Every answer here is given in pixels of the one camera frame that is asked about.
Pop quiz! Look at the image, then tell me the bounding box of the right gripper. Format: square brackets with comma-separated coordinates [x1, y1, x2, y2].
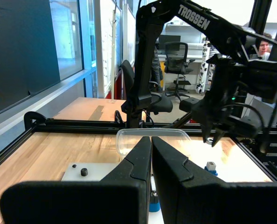
[179, 91, 263, 148]

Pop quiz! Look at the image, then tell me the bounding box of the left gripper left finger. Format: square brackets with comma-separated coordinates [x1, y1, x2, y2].
[0, 136, 152, 224]

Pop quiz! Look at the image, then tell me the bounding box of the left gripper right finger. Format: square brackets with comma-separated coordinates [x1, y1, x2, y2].
[151, 136, 277, 224]

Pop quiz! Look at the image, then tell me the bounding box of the clear plastic container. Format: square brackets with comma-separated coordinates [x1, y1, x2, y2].
[116, 128, 192, 162]

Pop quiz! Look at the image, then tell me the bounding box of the blue socket block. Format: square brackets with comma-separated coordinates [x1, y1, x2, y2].
[149, 196, 162, 213]
[204, 161, 219, 176]

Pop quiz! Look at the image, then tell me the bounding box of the white task board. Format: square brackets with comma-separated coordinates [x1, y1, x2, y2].
[61, 162, 223, 224]

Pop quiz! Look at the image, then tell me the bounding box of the beige many-pin connector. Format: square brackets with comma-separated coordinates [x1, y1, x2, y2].
[150, 176, 158, 197]

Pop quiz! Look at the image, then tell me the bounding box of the black office chair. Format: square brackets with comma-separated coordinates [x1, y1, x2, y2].
[118, 59, 174, 115]
[163, 41, 197, 101]

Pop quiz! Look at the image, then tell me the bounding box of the wooden desk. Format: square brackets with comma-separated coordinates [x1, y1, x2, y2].
[52, 97, 128, 122]

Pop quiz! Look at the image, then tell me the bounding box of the person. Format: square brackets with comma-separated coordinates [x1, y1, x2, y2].
[255, 32, 274, 61]

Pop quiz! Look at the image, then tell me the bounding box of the black computer monitor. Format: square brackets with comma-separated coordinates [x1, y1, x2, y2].
[159, 35, 182, 50]

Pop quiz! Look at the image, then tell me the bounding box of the black frame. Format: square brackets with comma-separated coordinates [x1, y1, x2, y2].
[0, 0, 277, 183]

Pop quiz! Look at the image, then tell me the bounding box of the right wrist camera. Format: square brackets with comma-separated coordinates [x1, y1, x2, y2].
[247, 58, 277, 105]

